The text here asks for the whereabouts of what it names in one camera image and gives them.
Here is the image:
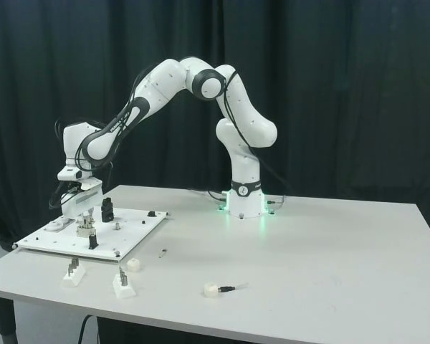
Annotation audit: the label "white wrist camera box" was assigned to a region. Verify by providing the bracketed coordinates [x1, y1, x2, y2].
[56, 167, 82, 182]

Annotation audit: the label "black box under table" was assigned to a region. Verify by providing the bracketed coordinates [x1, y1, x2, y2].
[95, 314, 237, 344]

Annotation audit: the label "dark table leg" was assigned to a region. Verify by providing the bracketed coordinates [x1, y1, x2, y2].
[0, 294, 15, 344]

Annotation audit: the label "black D-SUB plug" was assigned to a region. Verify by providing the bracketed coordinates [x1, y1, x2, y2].
[100, 196, 115, 221]

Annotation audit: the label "white round peg holder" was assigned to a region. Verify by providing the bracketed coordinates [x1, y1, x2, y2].
[113, 274, 137, 299]

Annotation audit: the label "white task board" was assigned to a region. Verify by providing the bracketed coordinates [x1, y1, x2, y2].
[12, 206, 171, 262]

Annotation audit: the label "black floor cable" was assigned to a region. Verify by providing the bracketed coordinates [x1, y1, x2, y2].
[79, 314, 94, 344]

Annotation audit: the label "black curtains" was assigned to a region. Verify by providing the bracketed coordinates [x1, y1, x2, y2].
[0, 0, 430, 248]

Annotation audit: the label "white square peg holder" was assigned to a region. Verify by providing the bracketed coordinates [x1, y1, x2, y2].
[59, 267, 87, 289]

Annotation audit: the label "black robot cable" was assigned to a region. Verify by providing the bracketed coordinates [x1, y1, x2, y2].
[48, 118, 82, 211]
[77, 67, 261, 169]

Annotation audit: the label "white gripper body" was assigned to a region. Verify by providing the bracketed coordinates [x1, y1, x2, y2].
[61, 185, 104, 219]

